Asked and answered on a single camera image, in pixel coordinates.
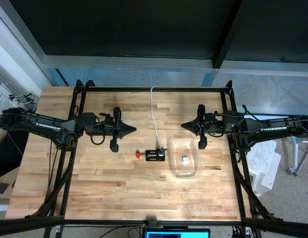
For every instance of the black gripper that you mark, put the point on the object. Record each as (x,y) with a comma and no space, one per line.
(202,127)
(116,131)

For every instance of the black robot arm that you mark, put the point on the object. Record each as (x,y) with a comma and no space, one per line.
(267,127)
(44,124)

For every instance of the small white block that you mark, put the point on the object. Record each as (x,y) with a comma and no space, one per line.
(185,159)

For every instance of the black vise with red knob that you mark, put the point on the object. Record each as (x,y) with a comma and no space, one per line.
(151,156)

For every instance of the clear plastic tub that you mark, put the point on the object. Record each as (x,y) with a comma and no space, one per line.
(178,171)

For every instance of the white plastic step stool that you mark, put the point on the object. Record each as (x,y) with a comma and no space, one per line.
(264,168)

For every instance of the grey metal stand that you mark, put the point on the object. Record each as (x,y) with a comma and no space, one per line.
(295,153)

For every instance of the screen with blue edge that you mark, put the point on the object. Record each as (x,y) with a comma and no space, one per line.
(176,234)

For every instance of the brown cardboard box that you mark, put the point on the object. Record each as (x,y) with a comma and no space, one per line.
(6,176)

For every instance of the black metal table frame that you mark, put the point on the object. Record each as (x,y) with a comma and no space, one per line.
(183,89)

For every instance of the grey aluminium window frame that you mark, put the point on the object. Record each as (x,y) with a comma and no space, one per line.
(119,60)

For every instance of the black wall pillar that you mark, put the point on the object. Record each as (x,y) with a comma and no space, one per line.
(224,44)

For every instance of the black table-level camera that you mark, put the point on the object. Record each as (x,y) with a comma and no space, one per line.
(152,224)

